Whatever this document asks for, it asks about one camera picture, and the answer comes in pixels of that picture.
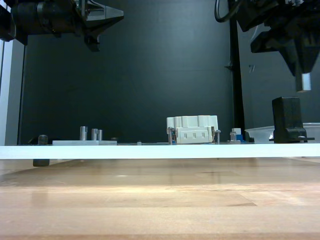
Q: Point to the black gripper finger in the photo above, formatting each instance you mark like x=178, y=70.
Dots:
x=105, y=12
x=311, y=60
x=293, y=57
x=97, y=26

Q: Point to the short silver metal bar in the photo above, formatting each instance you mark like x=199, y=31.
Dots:
x=306, y=83

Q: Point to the black plug housing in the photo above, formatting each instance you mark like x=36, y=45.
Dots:
x=287, y=117

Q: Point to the clear plastic tub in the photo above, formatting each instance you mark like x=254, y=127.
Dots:
x=262, y=133

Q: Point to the small blue white connector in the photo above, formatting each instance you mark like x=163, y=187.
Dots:
x=237, y=131

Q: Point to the small metal clamp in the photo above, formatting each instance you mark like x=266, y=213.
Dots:
x=233, y=137

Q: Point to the silver metal peg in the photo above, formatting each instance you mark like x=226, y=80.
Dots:
x=100, y=135
x=94, y=135
x=83, y=133

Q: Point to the black round standoff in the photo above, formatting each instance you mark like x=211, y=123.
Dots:
x=114, y=139

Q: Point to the grey metal peg plate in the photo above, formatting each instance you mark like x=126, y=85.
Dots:
x=75, y=142

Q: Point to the black threaded levelling screw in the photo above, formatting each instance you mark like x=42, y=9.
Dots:
x=43, y=140

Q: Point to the beige multi-pin connector housing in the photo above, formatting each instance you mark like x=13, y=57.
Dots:
x=195, y=135

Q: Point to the white task board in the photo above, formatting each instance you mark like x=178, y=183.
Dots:
x=160, y=152

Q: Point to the black metal frame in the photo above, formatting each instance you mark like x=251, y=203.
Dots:
x=237, y=87

